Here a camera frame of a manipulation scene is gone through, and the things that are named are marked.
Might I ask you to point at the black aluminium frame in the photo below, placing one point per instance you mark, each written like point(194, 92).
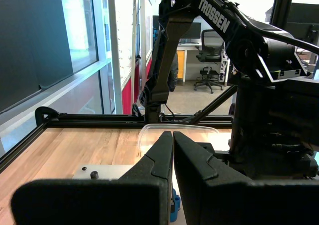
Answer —
point(99, 118)

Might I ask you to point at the clear plastic tub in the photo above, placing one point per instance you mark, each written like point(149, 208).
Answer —
point(147, 140)

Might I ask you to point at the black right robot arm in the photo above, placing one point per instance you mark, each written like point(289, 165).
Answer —
point(249, 48)

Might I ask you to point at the black mesh office chair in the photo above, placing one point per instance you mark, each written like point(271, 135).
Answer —
point(207, 53)

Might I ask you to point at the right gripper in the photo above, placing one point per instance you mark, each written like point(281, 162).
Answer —
point(274, 162)

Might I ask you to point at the black monitor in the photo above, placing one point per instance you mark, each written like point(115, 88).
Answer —
point(302, 16)
point(194, 31)

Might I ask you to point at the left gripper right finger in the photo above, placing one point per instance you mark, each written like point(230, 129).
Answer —
point(249, 202)

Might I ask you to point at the white desk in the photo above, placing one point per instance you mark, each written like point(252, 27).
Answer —
point(189, 45)

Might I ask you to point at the black threaded stud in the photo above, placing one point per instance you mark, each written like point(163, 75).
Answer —
point(94, 174)

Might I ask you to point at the white plastic board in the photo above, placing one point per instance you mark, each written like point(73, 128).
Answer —
point(109, 171)

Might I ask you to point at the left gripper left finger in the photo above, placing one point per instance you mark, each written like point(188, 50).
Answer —
point(99, 202)

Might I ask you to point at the black wheeled stool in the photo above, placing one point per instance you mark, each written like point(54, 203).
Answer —
point(208, 73)

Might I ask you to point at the blue connector block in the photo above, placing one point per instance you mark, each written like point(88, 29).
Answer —
point(175, 205)

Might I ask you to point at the yellow cabinet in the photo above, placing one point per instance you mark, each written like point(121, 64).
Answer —
point(181, 63)

